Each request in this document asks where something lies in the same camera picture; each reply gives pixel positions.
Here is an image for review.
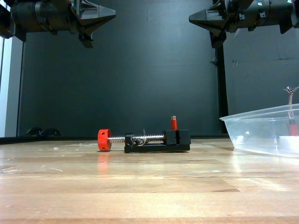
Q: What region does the clear plastic tub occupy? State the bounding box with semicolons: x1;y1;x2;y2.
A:
219;103;299;160

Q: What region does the black vise with red knob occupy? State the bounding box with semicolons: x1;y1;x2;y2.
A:
97;128;191;154

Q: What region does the black vertical post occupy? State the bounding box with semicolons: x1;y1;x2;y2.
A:
209;31;229;136

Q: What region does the red RCA socket braided cable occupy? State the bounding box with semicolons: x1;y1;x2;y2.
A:
129;116;179;148

